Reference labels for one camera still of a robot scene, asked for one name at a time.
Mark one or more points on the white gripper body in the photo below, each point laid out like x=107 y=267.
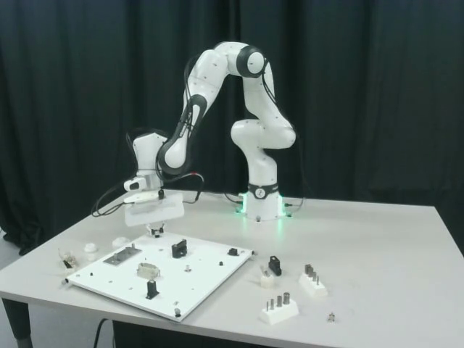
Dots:
x=154 y=212

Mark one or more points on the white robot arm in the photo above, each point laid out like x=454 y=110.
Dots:
x=261 y=152

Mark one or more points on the flat white mounting plate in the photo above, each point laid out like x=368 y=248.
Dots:
x=145 y=198

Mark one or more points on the white large gear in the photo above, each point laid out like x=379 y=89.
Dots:
x=121 y=242

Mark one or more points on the white task board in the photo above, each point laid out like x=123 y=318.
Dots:
x=163 y=275

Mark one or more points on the white medium gear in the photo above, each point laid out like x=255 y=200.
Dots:
x=90 y=251

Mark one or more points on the small white plug holder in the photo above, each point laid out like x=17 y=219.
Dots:
x=72 y=268
x=267 y=282

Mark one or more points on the beige waterproof plug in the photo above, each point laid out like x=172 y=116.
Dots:
x=64 y=254

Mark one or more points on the metal USB plug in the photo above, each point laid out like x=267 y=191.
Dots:
x=264 y=272

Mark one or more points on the black D-SUB plug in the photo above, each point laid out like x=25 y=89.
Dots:
x=274 y=264

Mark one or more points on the medium metal round peg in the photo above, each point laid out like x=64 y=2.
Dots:
x=279 y=301

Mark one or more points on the black curtain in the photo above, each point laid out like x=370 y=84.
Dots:
x=54 y=108

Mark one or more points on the large metal round peg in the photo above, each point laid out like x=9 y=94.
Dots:
x=287 y=298

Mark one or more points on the white round peg holder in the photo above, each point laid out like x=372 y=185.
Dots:
x=279 y=314

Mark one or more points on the large metal square peg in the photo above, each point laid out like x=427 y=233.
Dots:
x=308 y=271

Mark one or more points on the medium metal square peg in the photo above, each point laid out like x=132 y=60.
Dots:
x=314 y=275

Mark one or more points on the dark table leg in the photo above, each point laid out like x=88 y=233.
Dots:
x=16 y=322

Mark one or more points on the white square peg holder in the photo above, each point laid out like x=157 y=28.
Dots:
x=313 y=289

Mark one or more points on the metal BNC plug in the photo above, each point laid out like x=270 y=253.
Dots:
x=330 y=317

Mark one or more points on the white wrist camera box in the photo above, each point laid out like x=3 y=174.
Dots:
x=134 y=185

